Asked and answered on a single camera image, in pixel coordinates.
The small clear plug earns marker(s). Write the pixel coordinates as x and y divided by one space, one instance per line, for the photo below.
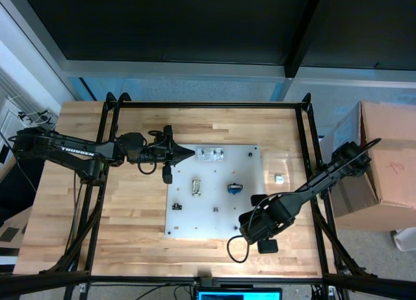
279 179

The small black block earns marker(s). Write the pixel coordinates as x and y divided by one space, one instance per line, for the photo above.
176 206

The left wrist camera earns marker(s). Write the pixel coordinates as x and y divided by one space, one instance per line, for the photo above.
158 139

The black frame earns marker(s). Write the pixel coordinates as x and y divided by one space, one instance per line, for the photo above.
208 104

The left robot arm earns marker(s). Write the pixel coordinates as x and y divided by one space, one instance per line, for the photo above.
81 150

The clear plastic container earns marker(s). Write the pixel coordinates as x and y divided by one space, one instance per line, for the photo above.
271 165

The clear block with steel pegs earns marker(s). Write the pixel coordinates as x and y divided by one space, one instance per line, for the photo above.
211 154

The beige many-pin connector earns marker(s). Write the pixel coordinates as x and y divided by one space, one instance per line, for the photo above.
196 186

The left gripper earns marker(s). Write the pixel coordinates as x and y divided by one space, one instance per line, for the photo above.
167 135

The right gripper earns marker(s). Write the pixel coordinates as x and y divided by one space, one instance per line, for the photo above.
256 226

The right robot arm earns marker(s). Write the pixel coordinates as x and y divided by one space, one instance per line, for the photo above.
312 185

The blue socket block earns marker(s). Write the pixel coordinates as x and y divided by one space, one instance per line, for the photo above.
234 188

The blue screen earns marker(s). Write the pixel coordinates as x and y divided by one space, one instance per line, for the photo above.
237 294

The cardboard box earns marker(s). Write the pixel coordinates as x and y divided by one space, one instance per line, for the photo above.
390 144

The white task board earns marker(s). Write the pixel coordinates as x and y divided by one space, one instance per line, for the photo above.
201 225

